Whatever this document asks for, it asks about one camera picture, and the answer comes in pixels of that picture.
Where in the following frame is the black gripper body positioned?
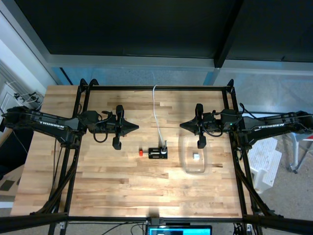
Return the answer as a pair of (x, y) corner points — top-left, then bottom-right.
(195, 103), (222, 149)
(102, 105), (125, 150)

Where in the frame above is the black clamp vise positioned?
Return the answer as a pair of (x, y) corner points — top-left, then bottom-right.
(148, 146), (169, 160)

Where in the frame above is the clear plastic tub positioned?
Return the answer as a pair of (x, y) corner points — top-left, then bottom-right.
(179, 136), (213, 176)

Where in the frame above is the white step stool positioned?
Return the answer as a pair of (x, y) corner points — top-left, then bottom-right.
(246, 138), (283, 195)

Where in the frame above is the grey metal stand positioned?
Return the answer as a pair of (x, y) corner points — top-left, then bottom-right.
(286, 131), (313, 175)

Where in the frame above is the laptop screen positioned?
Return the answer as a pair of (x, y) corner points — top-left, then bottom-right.
(146, 224), (213, 235)

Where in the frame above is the white cabinet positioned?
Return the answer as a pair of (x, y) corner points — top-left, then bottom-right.
(0, 80), (18, 116)

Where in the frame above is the flat cardboard box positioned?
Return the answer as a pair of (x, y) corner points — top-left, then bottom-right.
(0, 164), (25, 196)

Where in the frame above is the black pad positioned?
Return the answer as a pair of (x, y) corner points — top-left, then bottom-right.
(0, 180), (14, 191)

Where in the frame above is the braided camera cable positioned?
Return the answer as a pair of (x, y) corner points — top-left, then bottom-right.
(93, 131), (109, 143)
(204, 127), (224, 137)

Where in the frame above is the white power cable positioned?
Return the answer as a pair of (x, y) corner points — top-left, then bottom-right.
(152, 84), (165, 147)

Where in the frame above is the black aluminium frame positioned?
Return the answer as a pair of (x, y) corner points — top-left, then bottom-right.
(0, 78), (313, 235)

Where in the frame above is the black vertical post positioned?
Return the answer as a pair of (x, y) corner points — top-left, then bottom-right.
(214, 0), (245, 69)

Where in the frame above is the tangled cable bundle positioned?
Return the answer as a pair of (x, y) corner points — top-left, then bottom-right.
(13, 92), (41, 103)

